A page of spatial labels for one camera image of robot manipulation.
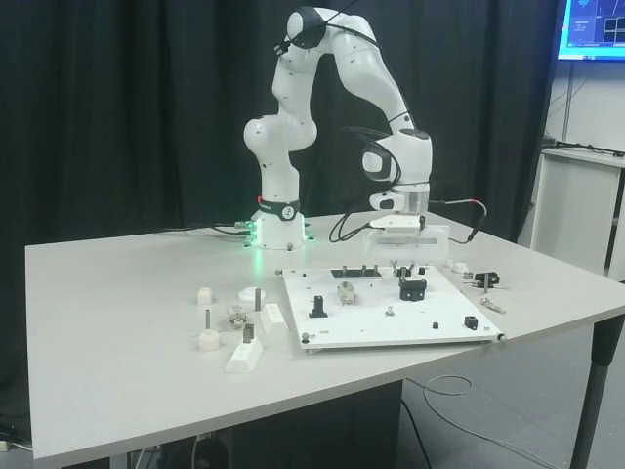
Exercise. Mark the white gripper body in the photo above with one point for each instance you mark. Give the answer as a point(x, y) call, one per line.
point(410, 246)

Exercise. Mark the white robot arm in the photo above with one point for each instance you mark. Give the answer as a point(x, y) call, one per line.
point(293, 93)

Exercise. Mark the thick metal round peg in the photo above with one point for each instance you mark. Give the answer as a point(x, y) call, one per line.
point(255, 299)

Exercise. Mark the metal square peg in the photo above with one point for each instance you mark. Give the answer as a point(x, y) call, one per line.
point(248, 334)

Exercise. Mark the white long peg holder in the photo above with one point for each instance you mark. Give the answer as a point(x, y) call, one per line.
point(244, 357)

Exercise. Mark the white cube peg holder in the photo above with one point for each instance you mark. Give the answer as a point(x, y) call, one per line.
point(204, 295)

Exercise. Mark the thin metal round peg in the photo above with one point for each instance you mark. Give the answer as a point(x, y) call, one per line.
point(207, 321)

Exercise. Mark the white round peg holder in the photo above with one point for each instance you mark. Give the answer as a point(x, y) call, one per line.
point(209, 342)

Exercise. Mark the white small gear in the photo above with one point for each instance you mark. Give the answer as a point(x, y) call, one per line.
point(449, 264)

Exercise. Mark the white medium gear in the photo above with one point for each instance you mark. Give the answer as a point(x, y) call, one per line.
point(460, 268)

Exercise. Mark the grey waterproof plug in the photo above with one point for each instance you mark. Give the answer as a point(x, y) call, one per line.
point(346, 295)

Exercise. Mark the white task board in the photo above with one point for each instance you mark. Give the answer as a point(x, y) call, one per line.
point(381, 327)

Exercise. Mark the black D-SUB plug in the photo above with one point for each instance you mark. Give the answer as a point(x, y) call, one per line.
point(490, 279)

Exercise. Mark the silver metal plug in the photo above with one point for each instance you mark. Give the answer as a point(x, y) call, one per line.
point(492, 305)

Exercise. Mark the white sloped plug holder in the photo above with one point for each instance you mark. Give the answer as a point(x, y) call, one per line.
point(272, 318)

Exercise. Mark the white large gear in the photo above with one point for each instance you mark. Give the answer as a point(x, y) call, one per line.
point(245, 295)

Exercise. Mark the white cabinet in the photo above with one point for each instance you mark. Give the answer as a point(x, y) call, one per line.
point(571, 210)

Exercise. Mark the metal Ethernet plug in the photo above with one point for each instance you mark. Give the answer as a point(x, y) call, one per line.
point(237, 317)

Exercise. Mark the dark grey table leg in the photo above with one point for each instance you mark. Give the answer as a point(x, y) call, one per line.
point(593, 391)

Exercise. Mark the blue monitor screen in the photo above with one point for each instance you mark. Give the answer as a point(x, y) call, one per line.
point(593, 29)

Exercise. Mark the black curtain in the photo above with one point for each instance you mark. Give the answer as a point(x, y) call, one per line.
point(122, 122)

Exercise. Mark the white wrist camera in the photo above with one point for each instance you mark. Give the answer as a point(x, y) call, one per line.
point(386, 201)

